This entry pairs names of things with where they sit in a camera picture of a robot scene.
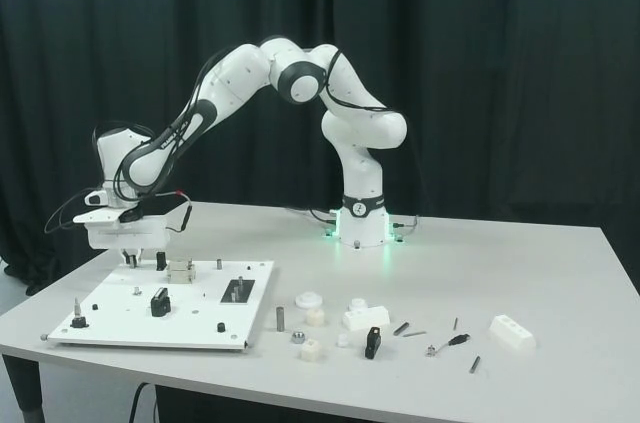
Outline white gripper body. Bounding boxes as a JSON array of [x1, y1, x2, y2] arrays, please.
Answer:
[[86, 216, 168, 251]]

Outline white long peg holder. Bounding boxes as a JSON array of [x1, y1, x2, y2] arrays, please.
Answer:
[[342, 306, 391, 330]]

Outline white three-hole peg holder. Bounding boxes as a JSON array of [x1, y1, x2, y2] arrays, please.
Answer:
[[488, 314, 538, 350]]

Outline flat white mounting plate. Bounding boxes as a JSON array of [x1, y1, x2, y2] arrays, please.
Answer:
[[72, 207, 124, 224]]

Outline large black plug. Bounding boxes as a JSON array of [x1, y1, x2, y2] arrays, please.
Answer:
[[150, 287, 172, 319]]

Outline thin black rod red tag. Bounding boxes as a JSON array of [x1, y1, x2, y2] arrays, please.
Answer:
[[174, 186, 196, 234]]

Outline metal plug with black base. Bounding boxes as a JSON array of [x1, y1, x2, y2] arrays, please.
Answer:
[[70, 297, 90, 330]]

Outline white task board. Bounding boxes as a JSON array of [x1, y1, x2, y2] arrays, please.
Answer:
[[40, 257, 281, 355]]

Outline black table leg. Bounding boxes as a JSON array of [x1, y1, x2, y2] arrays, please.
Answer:
[[0, 354, 42, 423]]

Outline black D-SUB plug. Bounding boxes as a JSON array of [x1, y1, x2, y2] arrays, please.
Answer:
[[363, 326, 384, 361]]

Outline black curtains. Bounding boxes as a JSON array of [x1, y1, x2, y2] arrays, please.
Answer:
[[0, 0, 640, 290]]

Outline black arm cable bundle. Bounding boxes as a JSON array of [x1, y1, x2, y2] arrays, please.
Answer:
[[93, 48, 402, 204]]

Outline black looped wrist cable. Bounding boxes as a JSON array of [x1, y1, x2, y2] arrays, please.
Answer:
[[43, 187, 109, 236]]

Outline black cable under table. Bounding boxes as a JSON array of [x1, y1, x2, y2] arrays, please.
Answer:
[[130, 381, 154, 423]]

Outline black base cable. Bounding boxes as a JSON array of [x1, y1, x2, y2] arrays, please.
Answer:
[[298, 206, 337, 225], [392, 214, 421, 235]]

